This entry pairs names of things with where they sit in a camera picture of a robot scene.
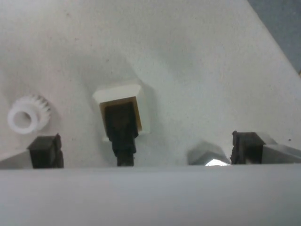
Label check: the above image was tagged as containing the white USB plug holder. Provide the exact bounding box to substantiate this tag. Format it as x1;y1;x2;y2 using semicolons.
92;79;155;142

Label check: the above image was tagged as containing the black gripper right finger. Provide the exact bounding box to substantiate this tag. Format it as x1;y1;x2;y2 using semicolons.
230;130;301;166

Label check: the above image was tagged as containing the white small gear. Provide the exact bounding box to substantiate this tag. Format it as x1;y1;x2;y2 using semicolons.
7;93;53;135

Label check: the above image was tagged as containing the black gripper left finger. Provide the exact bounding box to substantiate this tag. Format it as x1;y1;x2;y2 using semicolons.
0;133;64;170

